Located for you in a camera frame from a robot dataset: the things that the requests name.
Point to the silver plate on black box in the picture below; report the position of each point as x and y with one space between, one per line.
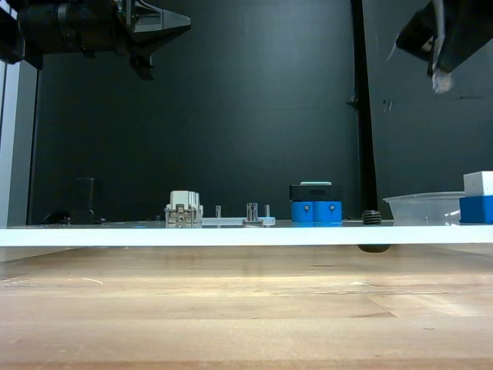
316 183

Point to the thin white strip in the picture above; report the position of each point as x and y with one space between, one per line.
392 50

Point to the blue rj45 socket mount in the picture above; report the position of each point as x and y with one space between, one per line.
477 210

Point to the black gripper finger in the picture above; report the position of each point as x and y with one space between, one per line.
470 27
165 21
144 48
416 34

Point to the black rubber foot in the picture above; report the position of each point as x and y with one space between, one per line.
373 248

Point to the black vertical frame post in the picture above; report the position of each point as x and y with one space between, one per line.
366 135

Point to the light grey side panel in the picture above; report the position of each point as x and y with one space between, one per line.
19 154

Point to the grey connector housing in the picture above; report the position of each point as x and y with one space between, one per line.
184 210

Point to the black box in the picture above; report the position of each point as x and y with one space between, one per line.
316 192

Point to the black plastic bracket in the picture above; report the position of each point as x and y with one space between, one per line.
82 200

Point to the clear acrylic plate with pegs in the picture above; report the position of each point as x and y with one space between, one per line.
227 221

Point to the blue lobed mount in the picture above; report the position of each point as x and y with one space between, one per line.
316 214

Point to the white board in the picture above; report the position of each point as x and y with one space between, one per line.
192 235

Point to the metal fitting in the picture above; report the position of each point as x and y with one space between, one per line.
252 216

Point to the clear plastic tub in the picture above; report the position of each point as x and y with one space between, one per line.
423 208

